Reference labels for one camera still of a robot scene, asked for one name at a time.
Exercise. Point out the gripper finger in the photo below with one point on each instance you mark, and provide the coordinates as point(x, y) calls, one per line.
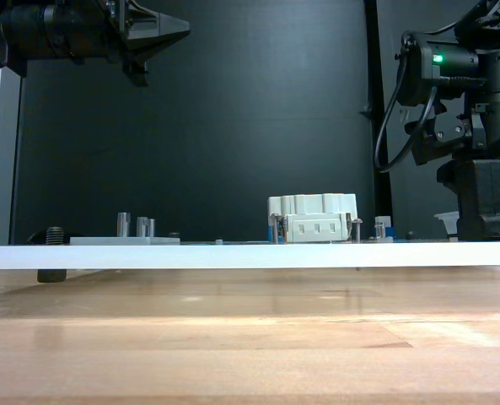
point(161, 26)
point(447, 175)
point(157, 47)

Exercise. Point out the small black connector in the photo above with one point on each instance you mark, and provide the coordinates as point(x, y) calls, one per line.
point(485, 198)

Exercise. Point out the beige connector socket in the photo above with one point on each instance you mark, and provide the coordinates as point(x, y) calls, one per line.
point(313, 228)

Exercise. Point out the clear plastic tub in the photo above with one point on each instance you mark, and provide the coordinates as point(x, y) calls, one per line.
point(445, 225)

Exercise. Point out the grey metal plate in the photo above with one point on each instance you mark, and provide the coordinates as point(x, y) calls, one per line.
point(106, 241)

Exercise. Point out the black set screw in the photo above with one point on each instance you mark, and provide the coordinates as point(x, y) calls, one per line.
point(55, 236)

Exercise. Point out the white task board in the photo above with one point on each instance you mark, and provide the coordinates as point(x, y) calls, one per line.
point(249, 257)

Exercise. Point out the black board foot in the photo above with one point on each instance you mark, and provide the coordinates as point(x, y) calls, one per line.
point(51, 276)

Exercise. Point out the black aluminium frame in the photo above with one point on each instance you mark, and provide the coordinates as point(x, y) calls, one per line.
point(376, 76)

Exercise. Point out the grey metal window frame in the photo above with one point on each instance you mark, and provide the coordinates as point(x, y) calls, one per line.
point(1, 169)

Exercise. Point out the silver metal post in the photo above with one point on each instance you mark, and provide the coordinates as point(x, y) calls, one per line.
point(123, 223)
point(141, 228)

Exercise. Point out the blue connector mount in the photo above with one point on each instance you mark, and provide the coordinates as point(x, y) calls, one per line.
point(271, 235)

